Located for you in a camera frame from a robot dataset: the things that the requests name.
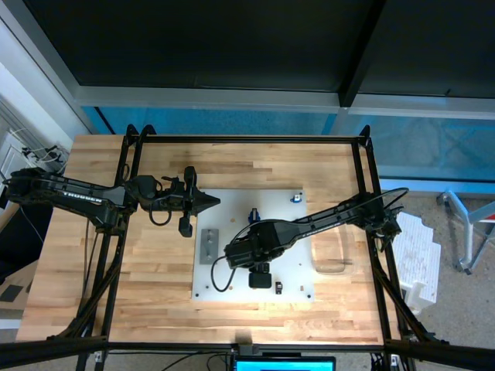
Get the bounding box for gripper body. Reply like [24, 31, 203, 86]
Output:
[248, 264, 273, 290]
[156, 166, 197, 237]

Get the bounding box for grey metal plate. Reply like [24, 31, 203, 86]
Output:
[200, 227, 220, 264]

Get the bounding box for white task board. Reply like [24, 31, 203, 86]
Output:
[192, 188, 317, 302]

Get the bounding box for clear plastic tub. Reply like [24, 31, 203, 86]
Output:
[311, 227, 355, 276]

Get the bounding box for screen with blue edge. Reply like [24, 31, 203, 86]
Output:
[230, 355, 337, 371]

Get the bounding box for white foam packaging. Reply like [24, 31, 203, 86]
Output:
[394, 210, 442, 315]

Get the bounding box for brown cardboard box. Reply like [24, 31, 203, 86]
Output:
[0, 260, 39, 312]

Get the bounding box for black vertical beam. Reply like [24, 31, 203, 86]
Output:
[338, 0, 387, 108]

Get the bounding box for silver metal stand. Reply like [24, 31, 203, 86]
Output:
[436, 188, 495, 276]

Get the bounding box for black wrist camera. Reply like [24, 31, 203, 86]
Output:
[225, 240, 254, 271]

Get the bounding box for black camera cable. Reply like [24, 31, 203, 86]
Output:
[210, 253, 237, 294]

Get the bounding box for small black camera block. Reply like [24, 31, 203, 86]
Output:
[234, 334, 255, 357]

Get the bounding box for white cables with plugs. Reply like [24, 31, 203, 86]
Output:
[13, 129, 69, 167]

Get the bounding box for black aluminium frame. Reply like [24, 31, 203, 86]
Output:
[0, 124, 495, 371]

